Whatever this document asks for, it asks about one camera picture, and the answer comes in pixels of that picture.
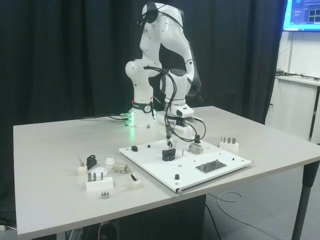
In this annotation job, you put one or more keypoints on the black D-SUB plug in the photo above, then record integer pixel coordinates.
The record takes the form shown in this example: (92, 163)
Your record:
(91, 162)

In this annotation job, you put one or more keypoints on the black curtain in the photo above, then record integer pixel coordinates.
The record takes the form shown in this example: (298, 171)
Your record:
(62, 50)

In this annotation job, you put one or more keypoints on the white USB plug holder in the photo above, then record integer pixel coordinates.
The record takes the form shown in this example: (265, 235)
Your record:
(81, 170)

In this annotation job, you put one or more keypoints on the white power strip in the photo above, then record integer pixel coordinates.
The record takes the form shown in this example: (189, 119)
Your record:
(2, 228)

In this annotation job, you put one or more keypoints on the metal square peg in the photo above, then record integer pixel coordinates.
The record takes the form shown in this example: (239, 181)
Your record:
(89, 177)
(102, 176)
(95, 177)

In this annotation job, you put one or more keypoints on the black table leg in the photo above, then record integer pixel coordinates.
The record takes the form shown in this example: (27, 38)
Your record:
(303, 195)

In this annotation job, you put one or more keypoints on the white Ethernet plug holder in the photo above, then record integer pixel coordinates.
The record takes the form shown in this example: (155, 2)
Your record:
(135, 185)

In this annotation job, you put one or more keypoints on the white task board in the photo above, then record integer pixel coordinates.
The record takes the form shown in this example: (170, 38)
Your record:
(155, 165)

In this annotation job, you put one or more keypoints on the black Ethernet plug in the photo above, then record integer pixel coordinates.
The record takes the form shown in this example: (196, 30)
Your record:
(133, 178)

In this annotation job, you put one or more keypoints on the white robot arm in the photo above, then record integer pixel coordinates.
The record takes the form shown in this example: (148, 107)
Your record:
(150, 45)

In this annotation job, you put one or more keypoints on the metal bolt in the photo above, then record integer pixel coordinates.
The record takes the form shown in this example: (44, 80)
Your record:
(104, 195)

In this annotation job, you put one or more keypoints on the white round peg holder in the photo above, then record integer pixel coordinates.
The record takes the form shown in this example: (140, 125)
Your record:
(229, 147)

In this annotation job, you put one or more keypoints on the white square peg holder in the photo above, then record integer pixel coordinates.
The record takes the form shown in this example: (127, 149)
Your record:
(100, 185)

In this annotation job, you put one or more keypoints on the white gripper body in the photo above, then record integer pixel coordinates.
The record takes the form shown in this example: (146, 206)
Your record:
(183, 135)

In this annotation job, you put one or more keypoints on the blue screen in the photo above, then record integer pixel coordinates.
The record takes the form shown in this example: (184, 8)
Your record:
(302, 15)

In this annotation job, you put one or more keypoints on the white large gear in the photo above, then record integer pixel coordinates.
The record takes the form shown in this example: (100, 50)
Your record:
(98, 172)

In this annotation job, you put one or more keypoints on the white cabinet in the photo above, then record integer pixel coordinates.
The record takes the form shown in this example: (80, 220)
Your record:
(292, 107)

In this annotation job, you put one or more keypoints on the beige waterproof plug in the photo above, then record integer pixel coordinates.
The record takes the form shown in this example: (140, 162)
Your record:
(120, 167)

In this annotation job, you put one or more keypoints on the white medium gear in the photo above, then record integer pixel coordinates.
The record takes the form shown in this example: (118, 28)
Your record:
(109, 161)

